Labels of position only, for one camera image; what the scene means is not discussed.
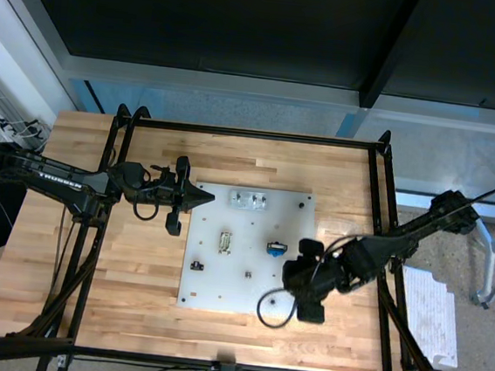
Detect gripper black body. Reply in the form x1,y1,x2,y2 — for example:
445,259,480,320
155,154,193,238
291,237,340,326

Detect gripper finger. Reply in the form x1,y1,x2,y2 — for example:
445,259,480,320
182,195,217,216
184,179,218,200

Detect beige rectangular connector housing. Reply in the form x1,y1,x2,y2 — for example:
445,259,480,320
217,230,235,258

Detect aluminium block with pegs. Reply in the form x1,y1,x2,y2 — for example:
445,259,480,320
227,189,271,213

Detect white task board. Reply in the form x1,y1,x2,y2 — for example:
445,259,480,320
177,181,327,323

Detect white foam slab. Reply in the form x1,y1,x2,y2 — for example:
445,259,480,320
392,265,468,369

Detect black room pillar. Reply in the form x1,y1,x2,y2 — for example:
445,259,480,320
358,0,424,113

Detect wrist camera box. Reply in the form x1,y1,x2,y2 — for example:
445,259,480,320
279,258,312,296

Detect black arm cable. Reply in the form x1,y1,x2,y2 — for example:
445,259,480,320
131,199,162,223
255,226,356,336

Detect blue and black connector mount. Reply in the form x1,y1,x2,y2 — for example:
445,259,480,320
264,238,290,260

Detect black aluminium frame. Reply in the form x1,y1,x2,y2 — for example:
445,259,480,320
0,91,495,371

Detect black table-level camera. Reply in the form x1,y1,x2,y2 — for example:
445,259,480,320
213,352,242,371

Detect black and white cords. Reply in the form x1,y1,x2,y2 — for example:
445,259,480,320
0,113,49,141

